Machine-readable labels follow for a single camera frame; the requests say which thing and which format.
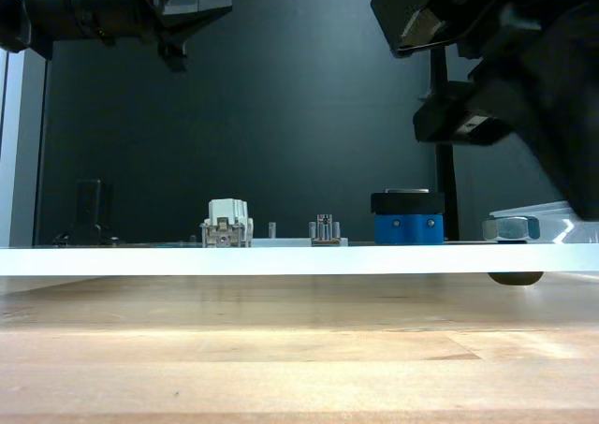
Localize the black clamp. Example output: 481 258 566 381
49 178 124 248

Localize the beige connector housing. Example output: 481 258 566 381
198 198 256 249

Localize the small metal connector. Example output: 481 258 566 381
311 212 343 248

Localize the blue and black socket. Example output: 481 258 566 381
369 187 446 246

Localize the silver M12 hex nut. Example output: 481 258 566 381
481 215 542 243

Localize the clear plastic tub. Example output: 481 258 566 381
486 201 599 246

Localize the white board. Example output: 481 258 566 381
0 240 599 278

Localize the black M12 threaded stud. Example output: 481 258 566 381
488 239 545 286

